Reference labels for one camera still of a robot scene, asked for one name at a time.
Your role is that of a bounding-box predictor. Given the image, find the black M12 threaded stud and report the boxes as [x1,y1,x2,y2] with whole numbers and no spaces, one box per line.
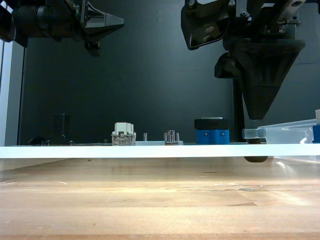
[243,138,268,164]

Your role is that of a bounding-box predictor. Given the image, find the white and blue connector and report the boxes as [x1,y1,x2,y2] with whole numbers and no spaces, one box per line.
[312,109,320,144]

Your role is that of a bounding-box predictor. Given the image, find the black clamp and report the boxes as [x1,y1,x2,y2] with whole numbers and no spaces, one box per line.
[52,113,71,145]

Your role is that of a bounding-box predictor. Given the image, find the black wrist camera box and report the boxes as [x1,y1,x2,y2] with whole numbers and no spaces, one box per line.
[180,0,231,51]

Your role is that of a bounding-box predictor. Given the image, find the blue block with black cap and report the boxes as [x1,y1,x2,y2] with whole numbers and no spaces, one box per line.
[194,116,230,145]

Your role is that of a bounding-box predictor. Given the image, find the clear plastic tub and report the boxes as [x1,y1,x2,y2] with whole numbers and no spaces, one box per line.
[257,118,320,145]

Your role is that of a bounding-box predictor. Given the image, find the silver M12 hex nut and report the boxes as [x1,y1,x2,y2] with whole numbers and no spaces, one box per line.
[241,128,266,140]

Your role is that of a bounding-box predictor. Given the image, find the small metal socket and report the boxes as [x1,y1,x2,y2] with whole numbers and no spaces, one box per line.
[164,129,180,146]

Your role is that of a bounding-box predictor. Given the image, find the grey connector housing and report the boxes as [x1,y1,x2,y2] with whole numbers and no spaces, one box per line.
[110,122,137,146]

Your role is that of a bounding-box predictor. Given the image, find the white board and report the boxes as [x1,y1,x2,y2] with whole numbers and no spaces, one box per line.
[0,143,320,160]

